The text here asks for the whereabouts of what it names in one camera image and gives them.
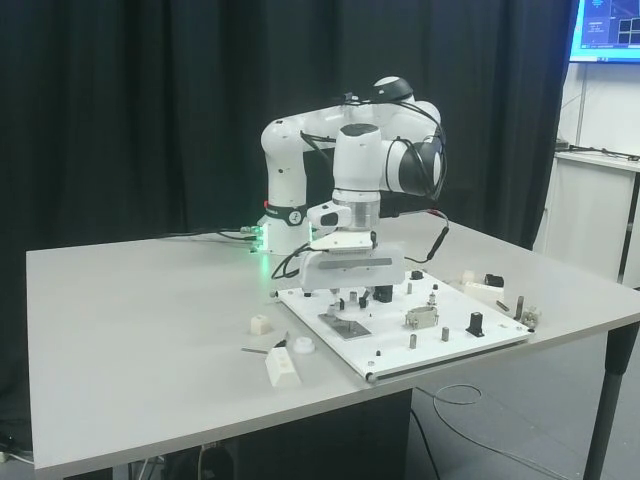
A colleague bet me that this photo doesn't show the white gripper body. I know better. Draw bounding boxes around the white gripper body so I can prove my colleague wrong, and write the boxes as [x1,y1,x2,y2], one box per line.
[298,241,406,294]

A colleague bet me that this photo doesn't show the white large gear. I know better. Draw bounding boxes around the white large gear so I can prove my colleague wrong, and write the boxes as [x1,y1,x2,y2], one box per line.
[327,303,370,324]

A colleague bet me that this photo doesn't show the flat white mounting plate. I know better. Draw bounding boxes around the flat white mounting plate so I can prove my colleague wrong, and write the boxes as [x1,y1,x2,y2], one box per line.
[309,231,377,254]

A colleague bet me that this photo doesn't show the white task board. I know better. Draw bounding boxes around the white task board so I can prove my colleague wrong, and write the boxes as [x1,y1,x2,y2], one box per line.
[275,267,534,386]

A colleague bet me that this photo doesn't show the long white holder block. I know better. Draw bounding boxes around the long white holder block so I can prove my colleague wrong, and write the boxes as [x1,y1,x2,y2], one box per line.
[264,345,303,388]

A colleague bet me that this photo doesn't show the white holder with holes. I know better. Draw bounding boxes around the white holder with holes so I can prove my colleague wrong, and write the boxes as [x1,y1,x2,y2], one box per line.
[458,269,504,302]

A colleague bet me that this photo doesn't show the white cabinet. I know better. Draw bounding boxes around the white cabinet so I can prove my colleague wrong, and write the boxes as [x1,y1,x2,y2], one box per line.
[531,145,640,292]

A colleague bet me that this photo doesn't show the black curtain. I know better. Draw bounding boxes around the black curtain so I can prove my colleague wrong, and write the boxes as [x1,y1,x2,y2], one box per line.
[0,0,581,289]

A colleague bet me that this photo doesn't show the black table leg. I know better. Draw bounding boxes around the black table leg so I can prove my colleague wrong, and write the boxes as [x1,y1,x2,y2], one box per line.
[593,327,635,480]

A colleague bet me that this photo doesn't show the blue screen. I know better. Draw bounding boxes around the blue screen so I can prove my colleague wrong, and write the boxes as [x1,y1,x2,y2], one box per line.
[568,0,640,64]

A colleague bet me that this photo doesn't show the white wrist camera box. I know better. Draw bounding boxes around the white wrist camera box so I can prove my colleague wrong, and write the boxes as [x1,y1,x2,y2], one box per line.
[306,201,352,232]

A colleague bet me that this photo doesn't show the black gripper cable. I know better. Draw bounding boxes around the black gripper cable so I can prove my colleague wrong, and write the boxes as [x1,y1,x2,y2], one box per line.
[271,243,314,280]

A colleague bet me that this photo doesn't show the black base cables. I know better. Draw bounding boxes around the black base cables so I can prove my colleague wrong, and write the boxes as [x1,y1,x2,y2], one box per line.
[213,225,265,251]

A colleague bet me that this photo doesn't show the thin floor cable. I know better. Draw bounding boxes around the thin floor cable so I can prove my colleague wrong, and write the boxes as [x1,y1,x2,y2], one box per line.
[417,382,485,480]

